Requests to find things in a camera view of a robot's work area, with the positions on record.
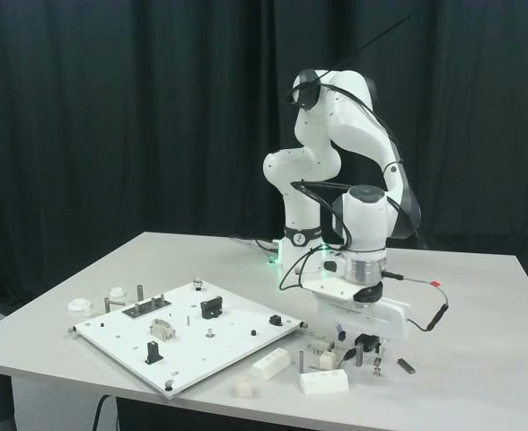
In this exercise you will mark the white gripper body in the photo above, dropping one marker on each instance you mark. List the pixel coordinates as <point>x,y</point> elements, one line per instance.
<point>372,316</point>

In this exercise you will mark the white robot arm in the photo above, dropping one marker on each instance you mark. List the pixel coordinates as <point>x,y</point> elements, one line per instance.
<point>358,116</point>

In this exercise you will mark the large metal square peg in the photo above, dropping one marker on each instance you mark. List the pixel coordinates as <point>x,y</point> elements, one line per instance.
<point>407,365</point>

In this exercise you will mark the long white peg holder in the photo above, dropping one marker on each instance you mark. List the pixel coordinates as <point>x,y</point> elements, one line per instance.
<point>324,382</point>
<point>268,364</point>

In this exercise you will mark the black D-SUB plug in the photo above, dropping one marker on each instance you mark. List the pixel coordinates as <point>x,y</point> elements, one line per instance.
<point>368,343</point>

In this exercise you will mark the black USB plug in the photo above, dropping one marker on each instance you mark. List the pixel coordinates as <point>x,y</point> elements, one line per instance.
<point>349,354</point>

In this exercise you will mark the grey waterproof plug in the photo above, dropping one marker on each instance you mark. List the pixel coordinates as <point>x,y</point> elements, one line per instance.
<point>320,346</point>

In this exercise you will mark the small white holder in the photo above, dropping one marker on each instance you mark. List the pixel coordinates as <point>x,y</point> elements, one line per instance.
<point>328,360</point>
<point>245,387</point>

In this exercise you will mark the white task board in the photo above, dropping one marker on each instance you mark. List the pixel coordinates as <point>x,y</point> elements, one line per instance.
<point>228,354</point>

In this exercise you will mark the white medium gear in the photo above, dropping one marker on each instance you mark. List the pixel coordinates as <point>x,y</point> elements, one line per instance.
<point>117,293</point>

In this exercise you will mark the white large gear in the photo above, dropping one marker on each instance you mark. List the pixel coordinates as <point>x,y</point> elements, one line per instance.
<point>80,305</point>

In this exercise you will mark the black curtain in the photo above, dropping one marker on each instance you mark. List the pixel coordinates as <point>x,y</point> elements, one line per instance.
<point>111,112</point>

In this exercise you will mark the dark table frame panel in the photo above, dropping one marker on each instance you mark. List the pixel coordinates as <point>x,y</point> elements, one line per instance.
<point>192,417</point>

